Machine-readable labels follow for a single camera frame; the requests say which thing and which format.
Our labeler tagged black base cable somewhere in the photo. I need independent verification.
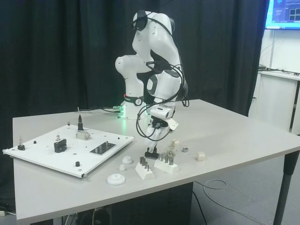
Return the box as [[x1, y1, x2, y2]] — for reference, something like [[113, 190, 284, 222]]
[[78, 107, 122, 114]]

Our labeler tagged white large gear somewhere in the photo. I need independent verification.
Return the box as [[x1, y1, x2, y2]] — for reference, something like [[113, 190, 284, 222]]
[[107, 173, 126, 186]]

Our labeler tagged dark grey table leg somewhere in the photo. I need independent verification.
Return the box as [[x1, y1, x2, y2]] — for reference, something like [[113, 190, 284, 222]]
[[273, 150, 300, 225]]

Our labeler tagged white round-holed cube holder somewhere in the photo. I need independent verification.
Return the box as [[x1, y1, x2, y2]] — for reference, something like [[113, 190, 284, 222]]
[[195, 151, 208, 162]]

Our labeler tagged white task board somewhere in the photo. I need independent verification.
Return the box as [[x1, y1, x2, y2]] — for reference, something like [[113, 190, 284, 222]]
[[1, 123, 136, 179]]

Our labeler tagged white cabinet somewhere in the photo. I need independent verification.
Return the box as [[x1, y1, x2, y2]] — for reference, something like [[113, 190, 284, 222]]
[[248, 69, 300, 136]]

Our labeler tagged white round peg holder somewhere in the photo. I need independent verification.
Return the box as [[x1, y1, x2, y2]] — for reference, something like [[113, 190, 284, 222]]
[[154, 159, 180, 175]]

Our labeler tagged grey floor cable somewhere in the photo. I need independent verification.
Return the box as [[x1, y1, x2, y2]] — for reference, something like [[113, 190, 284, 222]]
[[202, 179, 235, 196]]

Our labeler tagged white square peg holder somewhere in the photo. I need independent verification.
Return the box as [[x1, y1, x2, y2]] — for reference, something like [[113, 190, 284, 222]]
[[135, 163, 156, 180]]

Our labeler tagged black D-SUB plug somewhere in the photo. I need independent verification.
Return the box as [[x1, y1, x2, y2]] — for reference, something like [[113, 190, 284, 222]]
[[144, 151, 160, 160]]

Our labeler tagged blue screen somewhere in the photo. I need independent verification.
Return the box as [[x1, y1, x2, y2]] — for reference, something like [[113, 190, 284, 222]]
[[265, 0, 300, 30]]

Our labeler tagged white flat wrist plate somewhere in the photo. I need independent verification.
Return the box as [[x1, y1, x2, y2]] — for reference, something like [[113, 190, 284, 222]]
[[167, 118, 179, 131]]

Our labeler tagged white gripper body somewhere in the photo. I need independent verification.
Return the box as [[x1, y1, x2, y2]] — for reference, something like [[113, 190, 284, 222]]
[[144, 125, 172, 149]]

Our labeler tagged black curtain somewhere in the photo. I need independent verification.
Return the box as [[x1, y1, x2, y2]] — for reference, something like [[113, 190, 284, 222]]
[[0, 0, 268, 211]]

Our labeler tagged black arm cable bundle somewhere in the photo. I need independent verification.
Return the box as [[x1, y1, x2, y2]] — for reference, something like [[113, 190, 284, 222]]
[[127, 9, 191, 143]]

